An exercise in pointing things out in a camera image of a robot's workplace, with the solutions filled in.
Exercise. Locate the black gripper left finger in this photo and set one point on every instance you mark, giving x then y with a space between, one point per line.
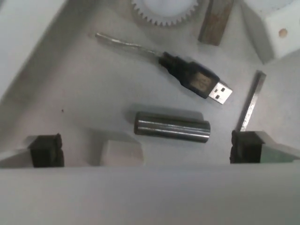
47 150

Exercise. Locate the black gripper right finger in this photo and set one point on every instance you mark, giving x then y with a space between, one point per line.
246 147

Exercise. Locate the thin metal square peg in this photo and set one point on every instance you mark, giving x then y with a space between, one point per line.
252 103

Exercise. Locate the thick metal round peg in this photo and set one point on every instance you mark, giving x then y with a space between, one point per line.
171 127

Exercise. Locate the long white peg holder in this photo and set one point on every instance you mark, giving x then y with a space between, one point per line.
281 18

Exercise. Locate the small white holder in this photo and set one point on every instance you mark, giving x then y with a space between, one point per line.
122 154

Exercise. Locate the black USB plug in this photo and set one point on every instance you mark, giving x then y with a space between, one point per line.
199 82

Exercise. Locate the white medium gear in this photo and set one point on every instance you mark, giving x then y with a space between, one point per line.
150 16

